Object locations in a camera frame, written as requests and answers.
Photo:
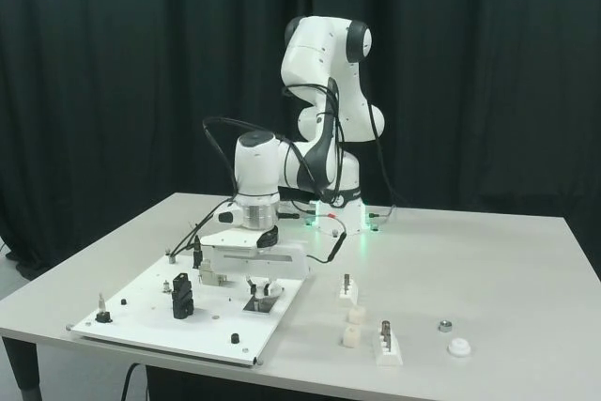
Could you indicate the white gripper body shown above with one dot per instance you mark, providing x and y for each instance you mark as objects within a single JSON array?
[{"x": 282, "y": 267}]

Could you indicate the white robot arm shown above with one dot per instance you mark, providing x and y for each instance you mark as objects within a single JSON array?
[{"x": 319, "y": 58}]

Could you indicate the white medium gear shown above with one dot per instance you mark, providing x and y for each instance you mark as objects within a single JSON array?
[{"x": 277, "y": 289}]

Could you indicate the white large gear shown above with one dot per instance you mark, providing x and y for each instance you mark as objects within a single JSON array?
[{"x": 459, "y": 347}]

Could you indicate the black wrist band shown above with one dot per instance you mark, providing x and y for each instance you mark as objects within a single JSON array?
[{"x": 268, "y": 237}]

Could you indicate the beige plug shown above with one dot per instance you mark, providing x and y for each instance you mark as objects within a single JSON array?
[{"x": 211, "y": 276}]

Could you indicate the flat white mounting plate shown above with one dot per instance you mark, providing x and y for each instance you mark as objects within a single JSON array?
[{"x": 230, "y": 239}]

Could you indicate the metal square peg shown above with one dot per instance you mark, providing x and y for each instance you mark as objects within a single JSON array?
[{"x": 347, "y": 280}]

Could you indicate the black D-SUB plug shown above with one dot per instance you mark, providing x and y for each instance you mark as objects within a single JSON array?
[{"x": 182, "y": 297}]

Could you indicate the small white peg holder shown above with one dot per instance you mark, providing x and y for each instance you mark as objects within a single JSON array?
[{"x": 347, "y": 294}]

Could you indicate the metal BNC plug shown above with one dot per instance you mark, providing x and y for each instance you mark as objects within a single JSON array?
[{"x": 166, "y": 287}]

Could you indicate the cream round holder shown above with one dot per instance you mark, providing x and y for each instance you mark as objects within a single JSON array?
[
  {"x": 356, "y": 315},
  {"x": 351, "y": 334}
]

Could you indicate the white task board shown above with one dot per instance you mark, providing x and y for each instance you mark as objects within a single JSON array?
[{"x": 141, "y": 316}]

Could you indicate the metal round peg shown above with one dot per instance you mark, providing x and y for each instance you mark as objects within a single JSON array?
[{"x": 386, "y": 328}]

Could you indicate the large white peg holder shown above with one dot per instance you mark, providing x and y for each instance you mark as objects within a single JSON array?
[{"x": 389, "y": 353}]

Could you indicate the small silver plug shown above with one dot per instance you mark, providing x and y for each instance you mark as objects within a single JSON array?
[{"x": 100, "y": 303}]

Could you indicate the metal bolt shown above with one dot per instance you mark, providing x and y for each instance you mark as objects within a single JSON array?
[{"x": 445, "y": 326}]

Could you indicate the black table leg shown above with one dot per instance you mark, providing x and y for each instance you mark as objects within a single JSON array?
[{"x": 21, "y": 368}]

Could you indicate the black curtain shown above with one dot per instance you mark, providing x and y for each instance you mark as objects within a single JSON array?
[{"x": 94, "y": 44}]

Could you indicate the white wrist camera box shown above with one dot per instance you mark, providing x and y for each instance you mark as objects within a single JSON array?
[{"x": 227, "y": 216}]

